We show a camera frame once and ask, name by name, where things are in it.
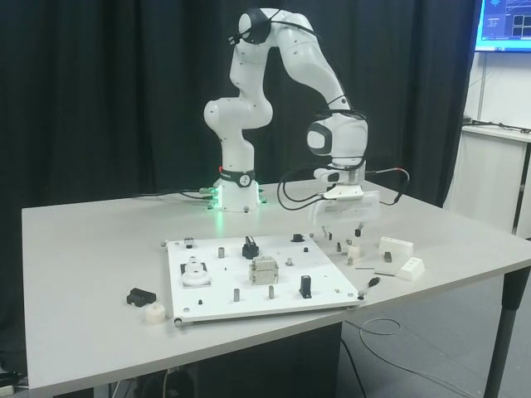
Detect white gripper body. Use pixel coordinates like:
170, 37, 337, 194
309, 190, 382, 229

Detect grey waterproof plug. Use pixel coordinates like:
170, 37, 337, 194
247, 256, 278, 283

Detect white peg holder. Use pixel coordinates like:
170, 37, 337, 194
378, 235, 416, 257
396, 256, 426, 282

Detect black USB plug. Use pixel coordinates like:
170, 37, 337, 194
361, 275, 382, 296

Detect white task board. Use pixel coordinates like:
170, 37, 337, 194
158, 232, 363, 328

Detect white cabinet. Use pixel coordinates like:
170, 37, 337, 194
450, 124, 531, 240

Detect white large gear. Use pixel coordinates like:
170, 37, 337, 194
181, 267, 211, 289

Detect black table leg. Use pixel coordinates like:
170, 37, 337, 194
483, 275, 526, 398

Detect black D-SUB plug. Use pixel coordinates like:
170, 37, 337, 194
125, 286, 158, 308

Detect blue screen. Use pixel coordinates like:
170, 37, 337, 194
472, 0, 531, 54

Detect black curtains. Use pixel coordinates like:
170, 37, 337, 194
0, 0, 486, 376

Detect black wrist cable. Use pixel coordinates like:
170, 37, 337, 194
275, 164, 333, 211

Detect grey floor cable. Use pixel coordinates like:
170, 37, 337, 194
356, 317, 421, 398

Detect black base cable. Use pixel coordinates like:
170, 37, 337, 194
136, 187, 217, 201

